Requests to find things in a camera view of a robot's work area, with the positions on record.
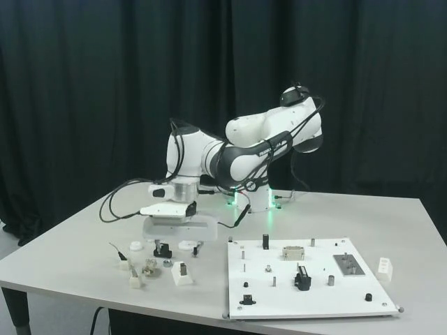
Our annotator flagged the Ethernet plug with cable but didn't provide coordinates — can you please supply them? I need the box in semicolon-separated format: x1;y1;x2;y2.
108;243;129;263

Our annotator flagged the black table leg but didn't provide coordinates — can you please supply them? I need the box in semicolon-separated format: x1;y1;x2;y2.
0;286;31;335

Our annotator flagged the black cable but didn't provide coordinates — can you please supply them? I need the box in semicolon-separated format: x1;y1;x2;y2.
240;93;330;192
273;189;309;202
168;117;188;183
90;306;106;335
98;176;175;224

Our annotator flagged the flat white mounting plate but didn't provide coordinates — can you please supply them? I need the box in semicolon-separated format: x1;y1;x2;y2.
139;202;198;218

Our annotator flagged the black D-SUB plug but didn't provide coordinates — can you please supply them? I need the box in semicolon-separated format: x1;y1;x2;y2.
152;243;174;258

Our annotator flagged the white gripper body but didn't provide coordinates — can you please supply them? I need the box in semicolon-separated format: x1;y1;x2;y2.
142;213;220;242

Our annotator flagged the white peg holder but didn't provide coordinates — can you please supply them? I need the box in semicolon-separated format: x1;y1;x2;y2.
171;261;194;288

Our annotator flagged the white task board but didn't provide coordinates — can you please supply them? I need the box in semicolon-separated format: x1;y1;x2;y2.
222;237;405;320

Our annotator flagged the white holder with holes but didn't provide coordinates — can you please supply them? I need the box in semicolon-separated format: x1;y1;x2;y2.
376;257;394;281

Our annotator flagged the white box with dark window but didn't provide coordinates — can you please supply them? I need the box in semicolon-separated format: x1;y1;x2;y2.
147;184;175;201

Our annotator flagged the black curtain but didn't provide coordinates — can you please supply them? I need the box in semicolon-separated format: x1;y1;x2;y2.
0;0;447;247

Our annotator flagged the thin black rod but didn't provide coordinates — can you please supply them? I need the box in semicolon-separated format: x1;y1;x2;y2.
234;204;251;228

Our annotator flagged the silver wrist ring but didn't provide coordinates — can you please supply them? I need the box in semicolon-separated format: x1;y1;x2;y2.
172;180;197;203

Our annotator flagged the USB plug with cable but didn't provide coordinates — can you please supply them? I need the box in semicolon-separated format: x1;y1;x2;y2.
126;260;141;281

